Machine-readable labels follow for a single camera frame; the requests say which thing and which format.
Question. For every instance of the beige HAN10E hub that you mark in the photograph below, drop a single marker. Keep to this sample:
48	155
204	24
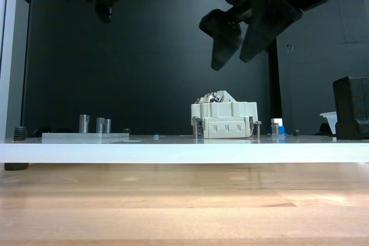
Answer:
225	113

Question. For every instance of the black screw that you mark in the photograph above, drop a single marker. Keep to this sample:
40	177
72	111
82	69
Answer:
126	131
297	133

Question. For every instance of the black rubber foot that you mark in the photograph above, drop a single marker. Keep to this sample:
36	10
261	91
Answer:
15	166

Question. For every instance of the blue mount with white block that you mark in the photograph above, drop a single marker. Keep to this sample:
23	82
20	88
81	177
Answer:
277	130

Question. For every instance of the black connector block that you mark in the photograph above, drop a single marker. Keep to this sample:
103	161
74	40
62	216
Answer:
351	107

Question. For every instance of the short steel post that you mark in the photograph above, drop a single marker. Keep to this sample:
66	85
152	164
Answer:
107	126
100	125

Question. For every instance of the silver hub screw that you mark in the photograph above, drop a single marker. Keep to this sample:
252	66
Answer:
257	130

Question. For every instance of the small pale nut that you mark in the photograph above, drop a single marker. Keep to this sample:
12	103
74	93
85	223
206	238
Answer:
156	136

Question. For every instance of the tall steel post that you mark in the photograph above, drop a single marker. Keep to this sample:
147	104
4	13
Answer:
84	123

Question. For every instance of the white board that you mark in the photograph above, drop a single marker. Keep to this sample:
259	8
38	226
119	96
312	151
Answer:
184	152

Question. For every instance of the black threaded bolt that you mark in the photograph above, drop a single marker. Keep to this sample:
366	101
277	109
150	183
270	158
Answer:
20	134

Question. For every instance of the black wall post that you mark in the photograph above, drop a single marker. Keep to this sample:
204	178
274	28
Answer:
275	99

